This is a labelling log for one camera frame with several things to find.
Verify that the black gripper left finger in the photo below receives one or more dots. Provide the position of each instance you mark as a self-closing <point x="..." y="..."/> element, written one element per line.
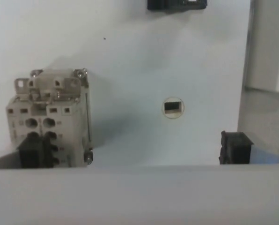
<point x="34" y="154"/>

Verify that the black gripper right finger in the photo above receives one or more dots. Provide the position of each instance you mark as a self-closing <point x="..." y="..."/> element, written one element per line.
<point x="235" y="150"/>

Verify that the grey waterproof plug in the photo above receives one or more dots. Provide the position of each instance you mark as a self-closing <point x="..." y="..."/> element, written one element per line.
<point x="41" y="112"/>

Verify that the white task board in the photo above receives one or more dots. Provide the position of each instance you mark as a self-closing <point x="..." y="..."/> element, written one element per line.
<point x="139" y="58"/>

